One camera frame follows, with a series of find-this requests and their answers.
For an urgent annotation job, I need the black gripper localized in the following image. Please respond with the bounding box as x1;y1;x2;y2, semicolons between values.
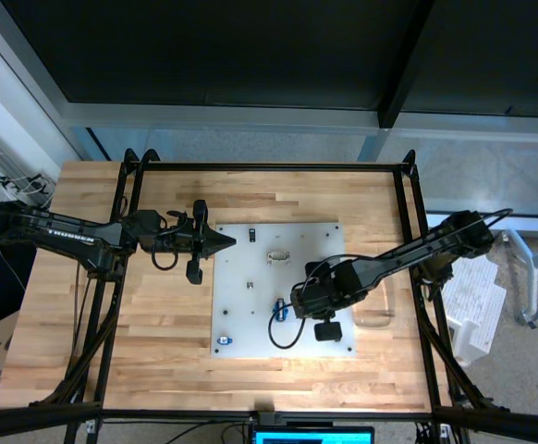
289;259;344;344
157;199;237;285

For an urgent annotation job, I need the blue round socket base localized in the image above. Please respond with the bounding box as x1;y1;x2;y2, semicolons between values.
271;298;292;325

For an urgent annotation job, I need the white board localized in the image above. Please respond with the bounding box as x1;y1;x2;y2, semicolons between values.
211;222;359;360

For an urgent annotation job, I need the clear plastic tub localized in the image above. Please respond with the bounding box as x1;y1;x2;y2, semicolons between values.
349;272;397;330

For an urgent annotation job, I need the laptop screen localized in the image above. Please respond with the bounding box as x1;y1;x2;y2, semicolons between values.
249;425;375;444

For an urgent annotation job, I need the white step stool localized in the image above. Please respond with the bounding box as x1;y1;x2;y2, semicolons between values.
439;256;506;366

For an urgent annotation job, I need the metal stand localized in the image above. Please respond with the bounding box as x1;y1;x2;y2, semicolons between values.
499;228;538;329

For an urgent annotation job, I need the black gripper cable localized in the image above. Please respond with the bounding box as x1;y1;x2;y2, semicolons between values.
151;242;180;271
267;302;308;351

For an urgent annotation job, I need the black metal frame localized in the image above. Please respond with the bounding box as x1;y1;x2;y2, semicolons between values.
0;147;538;444

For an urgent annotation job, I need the aluminium partition frame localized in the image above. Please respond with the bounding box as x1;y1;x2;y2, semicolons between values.
0;0;538;156

